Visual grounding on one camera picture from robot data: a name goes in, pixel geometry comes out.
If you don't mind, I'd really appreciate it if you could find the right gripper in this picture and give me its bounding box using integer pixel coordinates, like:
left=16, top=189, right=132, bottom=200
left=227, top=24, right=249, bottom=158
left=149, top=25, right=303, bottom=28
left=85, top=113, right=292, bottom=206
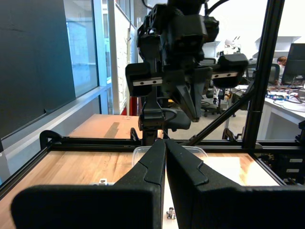
left=125, top=53, right=250, bottom=123

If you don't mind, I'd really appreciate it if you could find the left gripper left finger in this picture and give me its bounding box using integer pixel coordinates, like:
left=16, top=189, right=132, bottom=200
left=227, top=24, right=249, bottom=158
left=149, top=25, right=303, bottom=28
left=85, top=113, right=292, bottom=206
left=10, top=139, right=166, bottom=229

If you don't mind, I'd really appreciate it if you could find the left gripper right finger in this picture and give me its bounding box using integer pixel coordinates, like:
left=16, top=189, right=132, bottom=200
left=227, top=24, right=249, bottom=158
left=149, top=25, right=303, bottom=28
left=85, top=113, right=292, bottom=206
left=166, top=139, right=305, bottom=229

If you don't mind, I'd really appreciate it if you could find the clear plastic container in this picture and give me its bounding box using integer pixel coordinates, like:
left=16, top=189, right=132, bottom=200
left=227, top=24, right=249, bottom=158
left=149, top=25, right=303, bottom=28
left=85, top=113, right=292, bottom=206
left=132, top=146, right=208, bottom=168

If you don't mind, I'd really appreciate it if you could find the black office chair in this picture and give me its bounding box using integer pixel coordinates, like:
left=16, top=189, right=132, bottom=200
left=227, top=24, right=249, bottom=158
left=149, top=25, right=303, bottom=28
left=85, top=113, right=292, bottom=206
left=200, top=88, right=226, bottom=118

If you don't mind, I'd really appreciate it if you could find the white desk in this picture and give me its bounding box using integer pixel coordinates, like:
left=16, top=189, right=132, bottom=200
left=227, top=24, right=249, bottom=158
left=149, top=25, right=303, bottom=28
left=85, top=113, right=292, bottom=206
left=238, top=83, right=305, bottom=141

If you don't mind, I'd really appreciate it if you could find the person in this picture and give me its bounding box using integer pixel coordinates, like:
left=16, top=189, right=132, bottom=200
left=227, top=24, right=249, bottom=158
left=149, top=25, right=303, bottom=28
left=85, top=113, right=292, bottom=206
left=276, top=56, right=287, bottom=83

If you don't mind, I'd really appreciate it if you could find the black computer monitor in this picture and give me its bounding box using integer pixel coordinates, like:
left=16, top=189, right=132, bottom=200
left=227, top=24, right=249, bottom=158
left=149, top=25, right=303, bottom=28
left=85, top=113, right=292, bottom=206
left=281, top=43, right=305, bottom=84

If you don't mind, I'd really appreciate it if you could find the window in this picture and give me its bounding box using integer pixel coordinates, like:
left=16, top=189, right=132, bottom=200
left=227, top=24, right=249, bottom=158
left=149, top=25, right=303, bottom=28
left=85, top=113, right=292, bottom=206
left=63, top=0, right=112, bottom=98

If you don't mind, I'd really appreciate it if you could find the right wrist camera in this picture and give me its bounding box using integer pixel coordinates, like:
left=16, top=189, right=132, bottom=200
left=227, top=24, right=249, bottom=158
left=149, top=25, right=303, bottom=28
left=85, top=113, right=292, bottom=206
left=161, top=14, right=208, bottom=65

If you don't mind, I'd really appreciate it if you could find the black frame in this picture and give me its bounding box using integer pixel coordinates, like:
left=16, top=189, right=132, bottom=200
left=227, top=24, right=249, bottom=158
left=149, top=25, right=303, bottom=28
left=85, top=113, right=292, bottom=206
left=0, top=0, right=305, bottom=201

